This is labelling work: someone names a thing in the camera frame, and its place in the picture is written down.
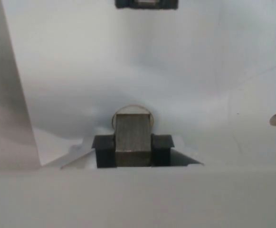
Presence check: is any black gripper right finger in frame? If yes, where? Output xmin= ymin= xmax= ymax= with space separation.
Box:
xmin=150 ymin=133 xmax=205 ymax=167

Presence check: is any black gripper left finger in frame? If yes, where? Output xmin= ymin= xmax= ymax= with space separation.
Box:
xmin=60 ymin=133 xmax=117 ymax=170

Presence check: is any large metal square peg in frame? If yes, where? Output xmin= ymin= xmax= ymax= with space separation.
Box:
xmin=114 ymin=113 xmax=152 ymax=167

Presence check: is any white task board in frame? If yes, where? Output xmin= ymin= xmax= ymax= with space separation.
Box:
xmin=1 ymin=0 xmax=276 ymax=171

